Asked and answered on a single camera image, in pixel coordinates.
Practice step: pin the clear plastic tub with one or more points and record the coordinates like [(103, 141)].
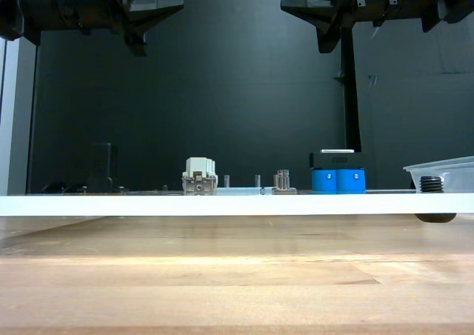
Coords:
[(426, 170)]

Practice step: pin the small metal socket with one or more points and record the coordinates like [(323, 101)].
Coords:
[(283, 181)]

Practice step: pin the black set screw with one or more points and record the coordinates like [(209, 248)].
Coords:
[(431, 185)]

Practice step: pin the aluminium block with posts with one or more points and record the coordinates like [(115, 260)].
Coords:
[(237, 191)]

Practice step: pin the black wall post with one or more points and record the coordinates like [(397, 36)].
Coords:
[(352, 109)]

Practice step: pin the beige connector housing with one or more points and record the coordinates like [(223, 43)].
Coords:
[(198, 168)]

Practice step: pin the white task board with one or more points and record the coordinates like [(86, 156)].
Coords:
[(237, 203)]

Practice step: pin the blue and black connector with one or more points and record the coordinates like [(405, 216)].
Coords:
[(326, 181)]

